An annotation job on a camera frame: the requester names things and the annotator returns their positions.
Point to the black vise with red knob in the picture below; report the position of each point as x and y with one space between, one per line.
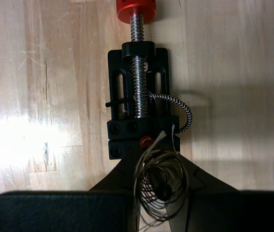
139 49

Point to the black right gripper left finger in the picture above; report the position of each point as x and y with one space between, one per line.
112 183

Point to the black zip tie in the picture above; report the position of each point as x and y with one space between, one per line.
117 103

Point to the red rca socket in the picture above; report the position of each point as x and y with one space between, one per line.
146 142

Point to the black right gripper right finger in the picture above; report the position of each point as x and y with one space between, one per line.
211 193

